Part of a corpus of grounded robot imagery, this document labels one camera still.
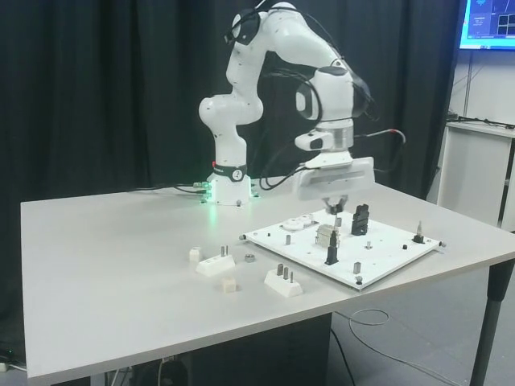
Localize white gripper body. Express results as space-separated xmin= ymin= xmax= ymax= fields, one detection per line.
xmin=296 ymin=157 xmax=375 ymax=201

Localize black D-SUB plug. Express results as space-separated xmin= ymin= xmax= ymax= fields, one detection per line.
xmin=352 ymin=203 xmax=370 ymax=236

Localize black upright plug thin rod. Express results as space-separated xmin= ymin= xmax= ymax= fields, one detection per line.
xmin=324 ymin=216 xmax=339 ymax=267

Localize white task board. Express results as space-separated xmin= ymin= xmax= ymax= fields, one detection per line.
xmin=240 ymin=209 xmax=446 ymax=291

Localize white square peg holder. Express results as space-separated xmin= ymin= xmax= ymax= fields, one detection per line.
xmin=264 ymin=269 xmax=303 ymax=299

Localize white round peg holder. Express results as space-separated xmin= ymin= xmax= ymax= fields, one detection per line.
xmin=196 ymin=254 xmax=237 ymax=277

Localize white cabinet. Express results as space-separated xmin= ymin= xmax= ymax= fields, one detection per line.
xmin=436 ymin=118 xmax=515 ymax=234

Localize grey table leg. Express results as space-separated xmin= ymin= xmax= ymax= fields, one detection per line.
xmin=470 ymin=265 xmax=509 ymax=386

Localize blue screen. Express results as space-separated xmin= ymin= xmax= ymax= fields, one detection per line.
xmin=458 ymin=0 xmax=515 ymax=51

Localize black curtains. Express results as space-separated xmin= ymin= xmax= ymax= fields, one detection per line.
xmin=0 ymin=0 xmax=462 ymax=204

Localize silver wrist ring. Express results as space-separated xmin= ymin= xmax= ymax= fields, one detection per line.
xmin=315 ymin=126 xmax=355 ymax=152

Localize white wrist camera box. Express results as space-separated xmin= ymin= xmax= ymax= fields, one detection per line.
xmin=295 ymin=133 xmax=334 ymax=153

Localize thin grey cable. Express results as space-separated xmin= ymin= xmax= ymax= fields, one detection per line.
xmin=348 ymin=307 xmax=476 ymax=383

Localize black base cable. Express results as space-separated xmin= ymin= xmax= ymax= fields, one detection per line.
xmin=135 ymin=183 xmax=205 ymax=195

